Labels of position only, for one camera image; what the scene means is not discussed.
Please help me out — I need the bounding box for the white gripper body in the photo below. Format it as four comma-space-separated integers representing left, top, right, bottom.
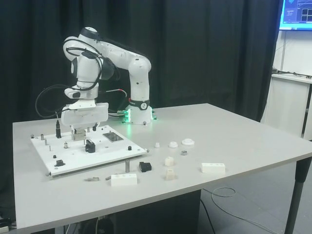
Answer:
60, 102, 109, 127

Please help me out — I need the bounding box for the white peg holder block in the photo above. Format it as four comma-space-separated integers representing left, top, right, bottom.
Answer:
200, 162, 225, 174
110, 173, 138, 187

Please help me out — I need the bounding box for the black waterproof plug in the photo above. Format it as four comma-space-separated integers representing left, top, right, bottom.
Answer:
55, 111, 62, 139

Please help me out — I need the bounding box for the white task board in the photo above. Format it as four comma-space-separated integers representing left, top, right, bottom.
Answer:
30, 125, 149, 177

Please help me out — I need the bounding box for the black D-SUB plug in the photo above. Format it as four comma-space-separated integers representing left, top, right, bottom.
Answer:
138, 161, 153, 173

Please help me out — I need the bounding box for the black box cabinet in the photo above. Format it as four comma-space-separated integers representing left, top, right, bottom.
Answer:
65, 189, 203, 234

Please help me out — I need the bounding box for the black curtain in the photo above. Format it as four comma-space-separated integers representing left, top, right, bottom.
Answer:
0, 0, 285, 234

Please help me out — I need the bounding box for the white cabinet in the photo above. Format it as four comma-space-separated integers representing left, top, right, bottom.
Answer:
261, 72, 312, 141

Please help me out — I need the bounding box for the black table leg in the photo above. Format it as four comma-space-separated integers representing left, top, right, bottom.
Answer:
284, 159, 306, 234

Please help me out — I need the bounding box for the blue screen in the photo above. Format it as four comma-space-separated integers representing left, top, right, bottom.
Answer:
279, 0, 312, 31

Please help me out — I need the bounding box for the black looped gripper cable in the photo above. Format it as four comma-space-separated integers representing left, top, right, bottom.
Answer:
35, 83, 74, 116

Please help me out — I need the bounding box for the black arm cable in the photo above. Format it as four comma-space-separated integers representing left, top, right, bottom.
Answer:
63, 44, 115, 91

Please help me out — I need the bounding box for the grey floor cable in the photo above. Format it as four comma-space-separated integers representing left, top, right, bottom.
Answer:
210, 187, 247, 234

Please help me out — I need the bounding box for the black cable on cabinet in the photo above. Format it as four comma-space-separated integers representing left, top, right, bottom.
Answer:
271, 69, 312, 79

